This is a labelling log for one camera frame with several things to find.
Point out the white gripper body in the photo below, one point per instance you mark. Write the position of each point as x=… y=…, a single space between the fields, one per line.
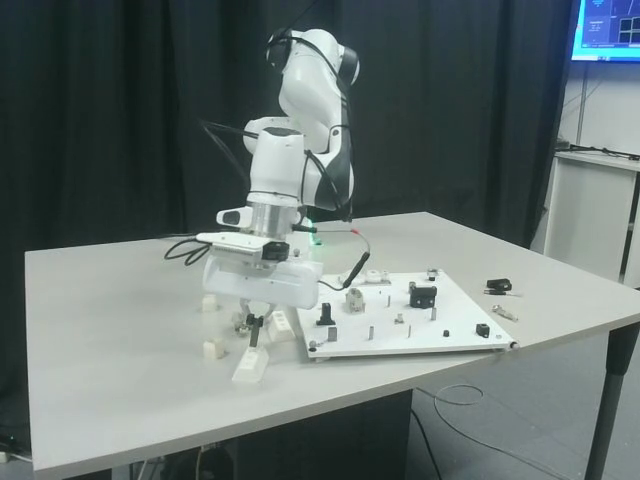
x=270 y=285

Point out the metal square peg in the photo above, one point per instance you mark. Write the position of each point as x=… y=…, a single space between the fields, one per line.
x=332 y=334
x=254 y=336

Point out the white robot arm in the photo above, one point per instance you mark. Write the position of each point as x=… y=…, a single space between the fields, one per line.
x=275 y=160

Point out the long white peg holder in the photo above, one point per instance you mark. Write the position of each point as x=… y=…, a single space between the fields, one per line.
x=280 y=327
x=249 y=366

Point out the beige metal connector block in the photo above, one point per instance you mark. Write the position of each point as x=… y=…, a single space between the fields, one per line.
x=240 y=327

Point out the small white cube holder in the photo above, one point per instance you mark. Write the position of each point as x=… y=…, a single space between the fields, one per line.
x=210 y=302
x=213 y=349

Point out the flat white wrist plate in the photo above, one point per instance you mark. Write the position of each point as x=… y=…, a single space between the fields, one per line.
x=225 y=242

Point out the small white wrist box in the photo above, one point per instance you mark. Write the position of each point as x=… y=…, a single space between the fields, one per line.
x=232 y=217

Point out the thin black rod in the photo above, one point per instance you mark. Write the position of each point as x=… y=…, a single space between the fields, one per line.
x=357 y=270

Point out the white large gear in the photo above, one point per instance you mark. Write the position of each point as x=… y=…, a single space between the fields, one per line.
x=372 y=276

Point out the black box under table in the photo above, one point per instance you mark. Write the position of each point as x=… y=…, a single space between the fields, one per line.
x=325 y=440

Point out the white task board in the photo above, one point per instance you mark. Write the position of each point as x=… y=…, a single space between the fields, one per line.
x=425 y=340

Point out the round metal plug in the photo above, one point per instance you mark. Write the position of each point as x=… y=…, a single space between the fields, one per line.
x=433 y=273

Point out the black D-SUB plug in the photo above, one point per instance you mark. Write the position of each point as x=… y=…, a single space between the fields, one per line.
x=500 y=284

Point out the black curtain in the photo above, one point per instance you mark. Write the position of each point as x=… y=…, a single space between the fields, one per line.
x=100 y=125

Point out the white cabinet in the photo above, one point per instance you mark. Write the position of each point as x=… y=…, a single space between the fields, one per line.
x=590 y=215

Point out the dark table leg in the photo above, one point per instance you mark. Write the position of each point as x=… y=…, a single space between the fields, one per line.
x=607 y=400

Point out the blue screen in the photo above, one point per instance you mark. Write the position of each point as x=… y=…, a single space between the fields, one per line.
x=607 y=30

